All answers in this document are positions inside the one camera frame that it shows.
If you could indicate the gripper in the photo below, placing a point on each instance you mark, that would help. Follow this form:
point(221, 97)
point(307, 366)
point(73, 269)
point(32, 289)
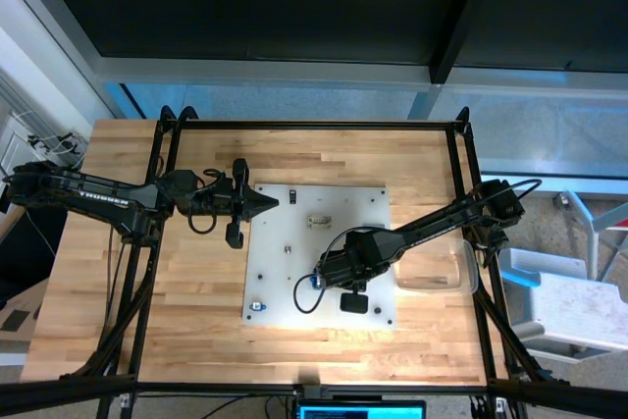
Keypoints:
point(343, 274)
point(238, 237)

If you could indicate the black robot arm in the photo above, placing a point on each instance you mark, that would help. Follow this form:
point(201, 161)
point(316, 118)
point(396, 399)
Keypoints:
point(98, 195)
point(432, 227)

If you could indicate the white taskboard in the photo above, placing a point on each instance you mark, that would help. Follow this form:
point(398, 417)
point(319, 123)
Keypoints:
point(275, 301)

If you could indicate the blue round holder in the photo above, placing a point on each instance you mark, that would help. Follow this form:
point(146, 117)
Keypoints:
point(312, 282)

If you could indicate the small black connector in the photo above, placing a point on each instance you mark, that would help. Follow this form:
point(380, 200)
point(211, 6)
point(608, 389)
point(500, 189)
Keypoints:
point(293, 197)

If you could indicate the beige multi-pin connector housing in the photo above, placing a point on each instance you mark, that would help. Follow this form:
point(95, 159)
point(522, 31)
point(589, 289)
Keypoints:
point(319, 222)

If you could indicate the clear plastic tub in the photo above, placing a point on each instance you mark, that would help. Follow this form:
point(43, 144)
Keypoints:
point(468, 272)

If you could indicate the laptop screen with blue edge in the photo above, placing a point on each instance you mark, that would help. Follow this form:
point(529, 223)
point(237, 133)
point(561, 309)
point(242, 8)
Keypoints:
point(358, 411)

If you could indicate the white step stool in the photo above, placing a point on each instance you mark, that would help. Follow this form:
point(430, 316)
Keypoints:
point(579, 301)

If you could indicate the grey tubular stand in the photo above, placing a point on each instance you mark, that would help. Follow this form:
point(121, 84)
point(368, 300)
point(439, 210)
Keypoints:
point(594, 242)

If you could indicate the black flat pad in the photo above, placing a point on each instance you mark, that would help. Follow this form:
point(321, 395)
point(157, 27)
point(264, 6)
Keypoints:
point(14, 321)

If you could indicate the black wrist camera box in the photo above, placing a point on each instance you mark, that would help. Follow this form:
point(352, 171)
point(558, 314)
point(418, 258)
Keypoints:
point(353, 303)

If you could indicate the black metal frame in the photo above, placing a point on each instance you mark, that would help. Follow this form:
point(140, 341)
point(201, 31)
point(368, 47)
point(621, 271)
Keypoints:
point(314, 125)

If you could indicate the blue square mount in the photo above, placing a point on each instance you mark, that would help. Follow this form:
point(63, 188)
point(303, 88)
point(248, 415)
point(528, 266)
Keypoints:
point(250, 307)

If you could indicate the small black camera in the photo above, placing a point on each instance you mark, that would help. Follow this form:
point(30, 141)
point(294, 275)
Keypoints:
point(313, 389)

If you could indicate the black vertical post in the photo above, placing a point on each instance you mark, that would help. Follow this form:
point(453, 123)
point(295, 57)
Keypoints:
point(458, 21)

